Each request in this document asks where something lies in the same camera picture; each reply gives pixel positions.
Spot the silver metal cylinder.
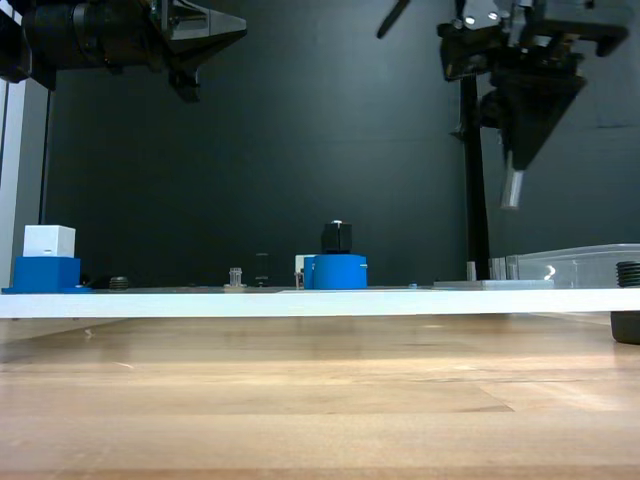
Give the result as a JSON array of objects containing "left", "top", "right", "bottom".
[{"left": 499, "top": 168, "right": 526, "bottom": 210}]

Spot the clear plastic tub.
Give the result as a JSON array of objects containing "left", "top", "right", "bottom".
[{"left": 487, "top": 242, "right": 640, "bottom": 290}]

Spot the grey metal holder block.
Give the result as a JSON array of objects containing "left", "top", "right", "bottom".
[{"left": 432, "top": 278, "right": 556, "bottom": 291}]

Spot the black plug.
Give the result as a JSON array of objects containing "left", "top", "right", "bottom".
[{"left": 321, "top": 219, "right": 355, "bottom": 256}]

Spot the white cube block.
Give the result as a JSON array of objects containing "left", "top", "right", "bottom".
[{"left": 23, "top": 224, "right": 77, "bottom": 259}]

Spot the blue round socket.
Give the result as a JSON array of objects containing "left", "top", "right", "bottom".
[{"left": 304, "top": 253, "right": 370, "bottom": 291}]

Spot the grey multi-pin connector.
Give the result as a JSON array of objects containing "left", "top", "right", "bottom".
[{"left": 293, "top": 254, "right": 314, "bottom": 290}]

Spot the white board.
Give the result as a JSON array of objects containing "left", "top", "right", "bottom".
[{"left": 0, "top": 285, "right": 640, "bottom": 321}]

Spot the black metal frame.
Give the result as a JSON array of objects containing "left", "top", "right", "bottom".
[{"left": 449, "top": 77, "right": 494, "bottom": 280}]

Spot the blue square mount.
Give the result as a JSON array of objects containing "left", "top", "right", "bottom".
[{"left": 1, "top": 256, "right": 95, "bottom": 295}]

